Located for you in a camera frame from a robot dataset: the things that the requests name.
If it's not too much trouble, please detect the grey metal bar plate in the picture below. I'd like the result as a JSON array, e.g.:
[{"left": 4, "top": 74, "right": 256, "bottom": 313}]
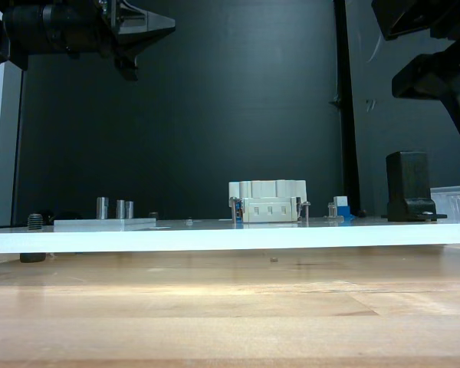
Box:
[{"left": 53, "top": 218, "right": 156, "bottom": 232}]

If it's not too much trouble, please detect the white taskboard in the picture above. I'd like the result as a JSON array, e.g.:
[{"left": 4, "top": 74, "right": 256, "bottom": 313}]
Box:
[{"left": 0, "top": 218, "right": 460, "bottom": 256}]

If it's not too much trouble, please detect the clear plastic tub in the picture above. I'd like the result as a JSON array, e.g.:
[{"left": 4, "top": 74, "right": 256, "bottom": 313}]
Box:
[{"left": 429, "top": 185, "right": 460, "bottom": 224}]

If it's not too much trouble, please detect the small blue white connector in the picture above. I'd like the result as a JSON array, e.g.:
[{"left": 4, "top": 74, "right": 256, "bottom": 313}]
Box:
[{"left": 326, "top": 195, "right": 356, "bottom": 222}]

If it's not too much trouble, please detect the beige connector housing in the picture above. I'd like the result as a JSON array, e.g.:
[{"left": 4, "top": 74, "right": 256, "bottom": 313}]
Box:
[{"left": 228, "top": 179, "right": 307, "bottom": 224}]

